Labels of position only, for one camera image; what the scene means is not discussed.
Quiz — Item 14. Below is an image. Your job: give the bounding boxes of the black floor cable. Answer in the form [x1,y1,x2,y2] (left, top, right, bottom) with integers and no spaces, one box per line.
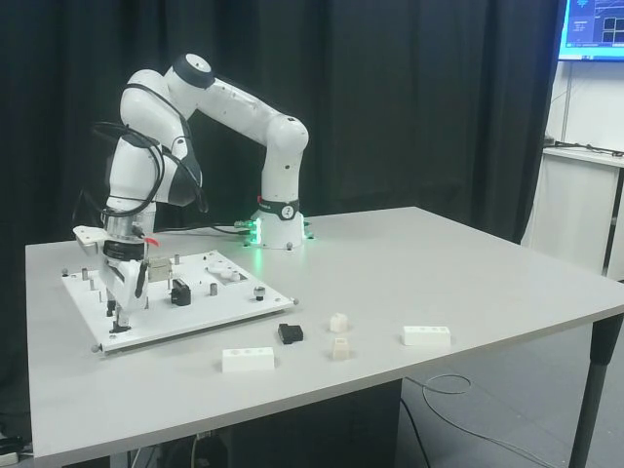
[400,399,440,468]

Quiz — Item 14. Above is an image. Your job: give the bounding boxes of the blue screen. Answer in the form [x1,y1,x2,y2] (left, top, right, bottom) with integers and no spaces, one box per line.
[557,0,624,62]

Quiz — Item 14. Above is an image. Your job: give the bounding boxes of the metal square block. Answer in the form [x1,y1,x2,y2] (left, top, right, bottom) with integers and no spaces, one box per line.
[145,258,173,284]

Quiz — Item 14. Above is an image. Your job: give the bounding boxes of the black curtain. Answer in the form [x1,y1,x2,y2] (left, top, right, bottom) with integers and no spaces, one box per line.
[0,0,562,440]

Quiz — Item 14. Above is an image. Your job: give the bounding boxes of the black cable on cabinet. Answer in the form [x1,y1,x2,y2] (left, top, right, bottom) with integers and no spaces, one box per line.
[543,138,624,158]

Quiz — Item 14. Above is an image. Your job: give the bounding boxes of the grey floor cable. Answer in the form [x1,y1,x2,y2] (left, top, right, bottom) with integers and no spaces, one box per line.
[421,373,571,468]

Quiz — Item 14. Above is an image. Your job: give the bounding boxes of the black D-SUB plug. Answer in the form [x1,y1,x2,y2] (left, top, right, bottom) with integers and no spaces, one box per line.
[277,322,305,346]

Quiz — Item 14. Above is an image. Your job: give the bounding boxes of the white cabinet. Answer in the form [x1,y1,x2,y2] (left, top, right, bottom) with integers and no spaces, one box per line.
[524,145,624,282]

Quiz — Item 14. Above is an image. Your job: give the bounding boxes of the long white holder with holes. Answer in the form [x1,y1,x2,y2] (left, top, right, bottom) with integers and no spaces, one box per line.
[402,325,451,347]
[221,345,276,374]

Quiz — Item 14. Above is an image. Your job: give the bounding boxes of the black table leg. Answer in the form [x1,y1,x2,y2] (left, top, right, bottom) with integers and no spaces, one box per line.
[567,311,624,468]

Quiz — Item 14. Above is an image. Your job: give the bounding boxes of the black box under table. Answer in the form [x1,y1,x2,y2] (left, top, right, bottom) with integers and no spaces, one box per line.
[214,379,404,468]

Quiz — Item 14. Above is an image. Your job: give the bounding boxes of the black boxy plug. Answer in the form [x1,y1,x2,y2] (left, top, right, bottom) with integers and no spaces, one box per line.
[170,277,192,307]

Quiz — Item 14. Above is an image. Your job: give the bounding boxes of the black base cable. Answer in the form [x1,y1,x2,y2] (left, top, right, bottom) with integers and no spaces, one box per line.
[155,224,255,236]

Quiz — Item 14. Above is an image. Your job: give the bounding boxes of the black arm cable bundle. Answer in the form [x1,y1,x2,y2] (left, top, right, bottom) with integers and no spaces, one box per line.
[72,83,210,221]

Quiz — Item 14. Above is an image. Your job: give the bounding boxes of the white task board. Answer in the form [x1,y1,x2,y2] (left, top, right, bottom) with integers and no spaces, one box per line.
[60,248,299,357]

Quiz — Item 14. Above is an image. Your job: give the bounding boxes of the small cream holder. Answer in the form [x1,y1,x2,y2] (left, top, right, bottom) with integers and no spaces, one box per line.
[327,336,353,363]

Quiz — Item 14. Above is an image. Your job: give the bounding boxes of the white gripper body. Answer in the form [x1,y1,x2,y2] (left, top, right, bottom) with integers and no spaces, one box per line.
[100,256,148,314]

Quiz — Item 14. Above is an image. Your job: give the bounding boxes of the flat white mounting plate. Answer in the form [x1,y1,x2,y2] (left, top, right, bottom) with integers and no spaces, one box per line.
[72,224,106,255]

